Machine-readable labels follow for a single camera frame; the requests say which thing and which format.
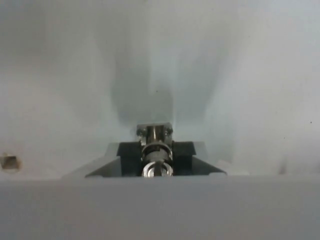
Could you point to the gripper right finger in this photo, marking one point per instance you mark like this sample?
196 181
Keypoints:
183 157

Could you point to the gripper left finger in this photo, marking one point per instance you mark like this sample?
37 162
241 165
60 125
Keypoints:
128 160

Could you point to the white task board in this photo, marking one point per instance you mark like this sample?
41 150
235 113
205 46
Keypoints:
75 75

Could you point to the metal BNC plug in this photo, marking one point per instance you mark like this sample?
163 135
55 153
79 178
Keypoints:
157 156

